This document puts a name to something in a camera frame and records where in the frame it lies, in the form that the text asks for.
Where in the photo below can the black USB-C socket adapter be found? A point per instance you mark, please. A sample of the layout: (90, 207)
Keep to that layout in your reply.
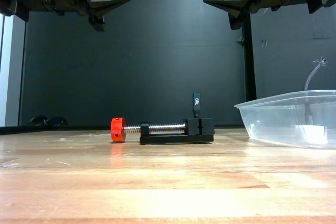
(197, 104)

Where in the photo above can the clear plastic tub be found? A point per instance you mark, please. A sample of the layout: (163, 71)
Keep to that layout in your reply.
(275, 119)

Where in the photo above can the black vise clamp orange knob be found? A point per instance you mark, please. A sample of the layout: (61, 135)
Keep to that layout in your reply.
(173, 137)

